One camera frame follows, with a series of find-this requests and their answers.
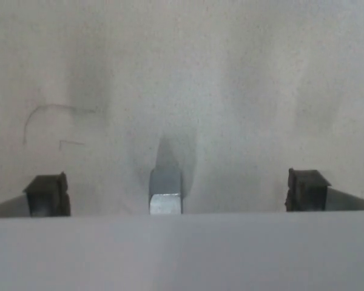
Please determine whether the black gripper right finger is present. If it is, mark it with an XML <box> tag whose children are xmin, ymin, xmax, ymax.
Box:
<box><xmin>286</xmin><ymin>168</ymin><xmax>364</xmax><ymax>213</ymax></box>

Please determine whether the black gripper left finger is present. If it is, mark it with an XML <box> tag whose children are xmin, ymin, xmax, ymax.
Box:
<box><xmin>0</xmin><ymin>172</ymin><xmax>71</xmax><ymax>218</ymax></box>

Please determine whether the grey metal block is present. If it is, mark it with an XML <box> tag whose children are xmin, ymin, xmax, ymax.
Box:
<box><xmin>149</xmin><ymin>168</ymin><xmax>183</xmax><ymax>216</ymax></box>

